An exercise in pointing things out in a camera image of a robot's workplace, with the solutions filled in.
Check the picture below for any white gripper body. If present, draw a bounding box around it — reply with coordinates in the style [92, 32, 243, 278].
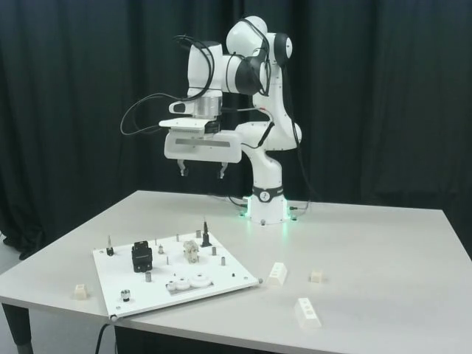
[164, 130, 243, 164]

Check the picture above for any black waterproof plug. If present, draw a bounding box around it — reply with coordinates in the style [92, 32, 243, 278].
[200, 220, 212, 248]

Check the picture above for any flat white mounting plate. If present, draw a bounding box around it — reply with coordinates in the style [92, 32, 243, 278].
[159, 118, 209, 131]

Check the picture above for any black D-SUB plug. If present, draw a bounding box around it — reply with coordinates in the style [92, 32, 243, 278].
[131, 240, 153, 274]

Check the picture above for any white large gear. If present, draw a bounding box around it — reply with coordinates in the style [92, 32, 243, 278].
[189, 273, 215, 291]

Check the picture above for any long white holder with holes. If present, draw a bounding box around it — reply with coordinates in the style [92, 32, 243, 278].
[267, 262, 289, 287]
[293, 296, 323, 329]

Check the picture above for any white task board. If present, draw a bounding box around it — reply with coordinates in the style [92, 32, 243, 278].
[91, 230, 265, 322]

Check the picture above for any black curtain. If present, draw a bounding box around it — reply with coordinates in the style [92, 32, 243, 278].
[0, 0, 472, 261]

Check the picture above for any black table leg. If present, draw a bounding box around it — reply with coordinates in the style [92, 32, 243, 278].
[1, 302, 31, 354]

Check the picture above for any black base cable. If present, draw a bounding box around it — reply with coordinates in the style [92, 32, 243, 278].
[225, 194, 251, 208]

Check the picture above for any silver flange ring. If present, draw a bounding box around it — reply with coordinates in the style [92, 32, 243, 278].
[193, 96, 223, 119]

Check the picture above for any small white wrist camera box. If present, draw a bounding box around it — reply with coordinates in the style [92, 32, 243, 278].
[168, 100, 193, 115]

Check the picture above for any long black arm cable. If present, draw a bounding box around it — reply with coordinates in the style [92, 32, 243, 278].
[279, 63, 313, 217]

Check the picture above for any black looped camera cable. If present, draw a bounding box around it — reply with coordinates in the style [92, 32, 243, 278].
[121, 93, 185, 136]

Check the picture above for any black cable under table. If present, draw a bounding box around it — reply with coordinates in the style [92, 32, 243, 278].
[95, 322, 112, 354]

